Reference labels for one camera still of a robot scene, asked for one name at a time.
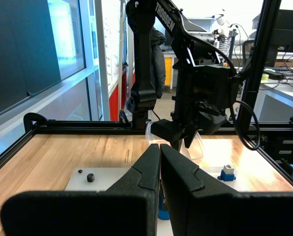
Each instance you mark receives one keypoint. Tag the blue and white socket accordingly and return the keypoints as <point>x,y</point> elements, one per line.
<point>226,175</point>

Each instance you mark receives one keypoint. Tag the black table frame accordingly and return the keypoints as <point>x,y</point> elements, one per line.
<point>87,124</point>

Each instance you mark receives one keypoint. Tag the black computer monitor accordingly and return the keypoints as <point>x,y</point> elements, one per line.
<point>289,32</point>

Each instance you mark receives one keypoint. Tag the black threaded knob stud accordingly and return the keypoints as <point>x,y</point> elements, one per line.
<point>90,178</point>

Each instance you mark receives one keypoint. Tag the white task board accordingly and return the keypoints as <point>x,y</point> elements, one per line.
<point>104,177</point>

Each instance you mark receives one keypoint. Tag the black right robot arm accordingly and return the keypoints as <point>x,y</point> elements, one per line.
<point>141,73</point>

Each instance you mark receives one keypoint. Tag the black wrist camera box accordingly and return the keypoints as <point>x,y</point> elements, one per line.
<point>210,121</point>

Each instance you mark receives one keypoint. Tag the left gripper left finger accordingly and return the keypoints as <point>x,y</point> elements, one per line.
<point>87,214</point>

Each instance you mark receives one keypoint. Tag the blue round connector mount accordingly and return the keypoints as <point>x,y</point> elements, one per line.
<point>163,211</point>

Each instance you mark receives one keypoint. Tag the green tape roll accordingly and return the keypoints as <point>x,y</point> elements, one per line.
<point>265,76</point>

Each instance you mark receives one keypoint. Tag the clear plastic tub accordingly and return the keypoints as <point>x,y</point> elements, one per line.
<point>196,152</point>

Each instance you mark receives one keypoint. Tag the black hanging jacket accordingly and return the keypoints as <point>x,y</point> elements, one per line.
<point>158,64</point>

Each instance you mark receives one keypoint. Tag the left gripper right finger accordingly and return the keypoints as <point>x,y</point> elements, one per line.
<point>222,214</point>

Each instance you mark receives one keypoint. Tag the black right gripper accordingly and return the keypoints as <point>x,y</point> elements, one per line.
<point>200,88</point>

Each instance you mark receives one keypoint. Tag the white office desk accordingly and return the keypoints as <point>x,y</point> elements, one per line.
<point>279,98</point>

